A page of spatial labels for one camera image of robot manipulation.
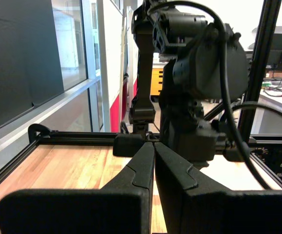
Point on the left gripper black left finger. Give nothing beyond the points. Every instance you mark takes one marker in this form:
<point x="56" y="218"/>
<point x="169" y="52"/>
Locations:
<point x="82" y="209"/>

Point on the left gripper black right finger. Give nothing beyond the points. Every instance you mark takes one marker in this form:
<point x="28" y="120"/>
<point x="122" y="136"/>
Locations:
<point x="216" y="212"/>

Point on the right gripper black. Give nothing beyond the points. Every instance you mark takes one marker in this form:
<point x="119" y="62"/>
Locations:
<point x="187" y="141"/>

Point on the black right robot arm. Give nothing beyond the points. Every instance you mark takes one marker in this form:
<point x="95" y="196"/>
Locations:
<point x="145" y="73"/>

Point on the yellow drawer cabinet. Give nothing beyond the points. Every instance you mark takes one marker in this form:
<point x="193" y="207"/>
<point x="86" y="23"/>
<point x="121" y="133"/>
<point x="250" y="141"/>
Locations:
<point x="156" y="83"/>

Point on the white desk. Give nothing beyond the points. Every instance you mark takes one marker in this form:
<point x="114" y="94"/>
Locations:
<point x="277" y="102"/>

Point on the black aluminium frame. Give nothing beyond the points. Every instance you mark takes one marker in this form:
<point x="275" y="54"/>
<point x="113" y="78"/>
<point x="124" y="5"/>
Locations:
<point x="82" y="136"/>

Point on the grey window frame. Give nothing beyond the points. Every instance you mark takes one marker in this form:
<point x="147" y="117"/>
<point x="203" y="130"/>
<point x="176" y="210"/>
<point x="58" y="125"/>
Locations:
<point x="58" y="100"/>

